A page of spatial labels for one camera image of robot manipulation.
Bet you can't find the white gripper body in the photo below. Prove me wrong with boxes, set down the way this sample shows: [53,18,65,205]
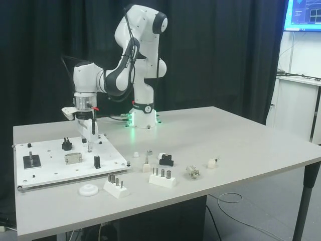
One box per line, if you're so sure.
[75,118,100,142]

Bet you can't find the white large gear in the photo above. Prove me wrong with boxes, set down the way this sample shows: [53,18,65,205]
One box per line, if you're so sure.
[79,183,100,197]

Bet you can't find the thin black rod red tag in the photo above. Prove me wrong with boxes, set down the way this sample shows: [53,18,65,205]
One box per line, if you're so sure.
[91,106,99,135]

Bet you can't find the white task board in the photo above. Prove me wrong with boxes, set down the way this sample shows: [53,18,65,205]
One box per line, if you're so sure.
[13,134,131,193]

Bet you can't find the white holder square metal pegs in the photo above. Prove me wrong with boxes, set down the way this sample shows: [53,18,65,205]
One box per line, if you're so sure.
[103,173,131,199]

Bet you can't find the metal bolt in white holder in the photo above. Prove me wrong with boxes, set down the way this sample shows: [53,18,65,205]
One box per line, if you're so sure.
[142,150,154,173]

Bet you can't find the black Ethernet plug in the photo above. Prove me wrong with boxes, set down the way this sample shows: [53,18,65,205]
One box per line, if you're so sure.
[157,153,178,167]

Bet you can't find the black curtains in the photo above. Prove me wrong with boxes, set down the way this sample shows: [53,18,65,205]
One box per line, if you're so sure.
[0,0,291,161]

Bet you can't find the white holder round metal pegs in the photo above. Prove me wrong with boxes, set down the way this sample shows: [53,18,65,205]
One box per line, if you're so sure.
[148,167,178,189]

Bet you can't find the metal D-SUB plug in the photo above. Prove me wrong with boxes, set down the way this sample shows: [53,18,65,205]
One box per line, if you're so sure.
[185,165,202,180]

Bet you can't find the white waterproof plug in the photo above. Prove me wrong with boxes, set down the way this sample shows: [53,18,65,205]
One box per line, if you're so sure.
[206,156,220,170]

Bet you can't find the white cabinet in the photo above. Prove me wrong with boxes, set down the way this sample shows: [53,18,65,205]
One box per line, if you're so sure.
[265,74,321,146]

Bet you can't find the black table leg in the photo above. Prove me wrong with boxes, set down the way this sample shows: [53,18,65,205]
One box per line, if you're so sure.
[291,160,317,241]

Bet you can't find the blue screen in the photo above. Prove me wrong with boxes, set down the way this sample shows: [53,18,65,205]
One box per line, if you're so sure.
[284,0,321,33]

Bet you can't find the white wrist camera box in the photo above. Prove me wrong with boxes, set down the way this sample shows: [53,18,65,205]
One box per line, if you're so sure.
[61,106,79,121]

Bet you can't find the black base cables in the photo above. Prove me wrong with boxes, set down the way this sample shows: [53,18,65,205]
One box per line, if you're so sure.
[95,113,132,127]

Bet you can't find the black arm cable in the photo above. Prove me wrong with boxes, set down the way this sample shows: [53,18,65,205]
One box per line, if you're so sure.
[106,4,141,101]

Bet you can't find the grey floor cable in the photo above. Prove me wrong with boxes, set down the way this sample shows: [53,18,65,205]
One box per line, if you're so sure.
[206,192,321,241]

